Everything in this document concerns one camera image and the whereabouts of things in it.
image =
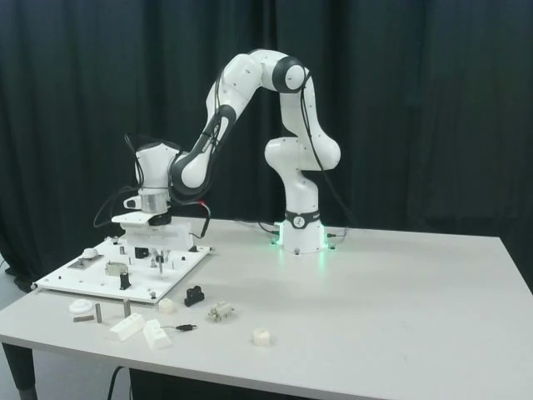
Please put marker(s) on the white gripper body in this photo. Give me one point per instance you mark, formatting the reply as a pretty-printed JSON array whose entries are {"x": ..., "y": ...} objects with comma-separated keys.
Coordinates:
[{"x": 160, "y": 236}]

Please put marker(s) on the white small gear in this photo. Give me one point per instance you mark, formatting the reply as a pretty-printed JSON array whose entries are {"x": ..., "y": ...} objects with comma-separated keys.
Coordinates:
[{"x": 89, "y": 253}]

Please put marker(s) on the small white plug holder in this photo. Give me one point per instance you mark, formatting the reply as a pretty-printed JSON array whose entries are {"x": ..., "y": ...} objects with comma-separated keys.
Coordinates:
[
  {"x": 262, "y": 336},
  {"x": 167, "y": 306}
]

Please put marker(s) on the black curtain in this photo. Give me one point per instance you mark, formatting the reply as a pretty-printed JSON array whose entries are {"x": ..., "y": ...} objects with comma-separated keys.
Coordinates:
[{"x": 416, "y": 104}]

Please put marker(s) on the metal waterproof plug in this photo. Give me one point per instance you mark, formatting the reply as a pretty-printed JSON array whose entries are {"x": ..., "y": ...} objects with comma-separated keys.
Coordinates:
[{"x": 220, "y": 312}]

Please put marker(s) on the white large gear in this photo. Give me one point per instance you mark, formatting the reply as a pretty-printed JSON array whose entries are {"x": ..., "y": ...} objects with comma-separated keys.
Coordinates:
[{"x": 81, "y": 308}]

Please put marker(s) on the metal round peg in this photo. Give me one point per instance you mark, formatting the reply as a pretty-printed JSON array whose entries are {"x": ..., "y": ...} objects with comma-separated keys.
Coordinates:
[
  {"x": 100, "y": 313},
  {"x": 160, "y": 267}
]

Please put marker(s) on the white peg holder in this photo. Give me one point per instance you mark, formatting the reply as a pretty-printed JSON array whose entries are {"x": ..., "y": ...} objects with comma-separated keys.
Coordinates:
[
  {"x": 127, "y": 328},
  {"x": 157, "y": 334}
]

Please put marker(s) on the black D-SUB plug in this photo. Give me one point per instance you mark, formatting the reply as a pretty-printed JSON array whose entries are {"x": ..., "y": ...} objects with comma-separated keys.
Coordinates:
[{"x": 195, "y": 295}]

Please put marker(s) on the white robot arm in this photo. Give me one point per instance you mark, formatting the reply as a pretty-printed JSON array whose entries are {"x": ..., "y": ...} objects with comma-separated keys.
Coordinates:
[{"x": 302, "y": 208}]

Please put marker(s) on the metal square peg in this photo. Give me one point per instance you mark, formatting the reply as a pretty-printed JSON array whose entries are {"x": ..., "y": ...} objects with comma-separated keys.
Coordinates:
[{"x": 126, "y": 309}]

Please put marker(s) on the white task board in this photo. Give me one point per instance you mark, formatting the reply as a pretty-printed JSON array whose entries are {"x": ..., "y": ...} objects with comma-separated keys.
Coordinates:
[{"x": 166, "y": 279}]

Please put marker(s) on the black table leg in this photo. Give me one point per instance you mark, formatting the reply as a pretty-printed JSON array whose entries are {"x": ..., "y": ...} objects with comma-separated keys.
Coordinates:
[{"x": 16, "y": 368}]

